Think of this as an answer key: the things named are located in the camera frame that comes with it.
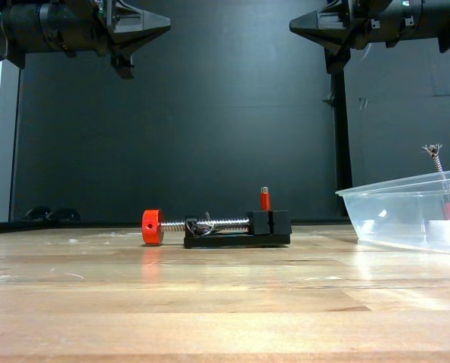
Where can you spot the clear plastic tub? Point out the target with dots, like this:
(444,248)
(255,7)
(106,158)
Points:
(391,227)

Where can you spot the white foam block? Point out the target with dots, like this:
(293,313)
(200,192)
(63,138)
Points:
(449,232)

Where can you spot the black clamp vise red knob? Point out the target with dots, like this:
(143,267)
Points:
(270,227)

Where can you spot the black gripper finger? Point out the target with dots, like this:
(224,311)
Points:
(152,24)
(308,25)

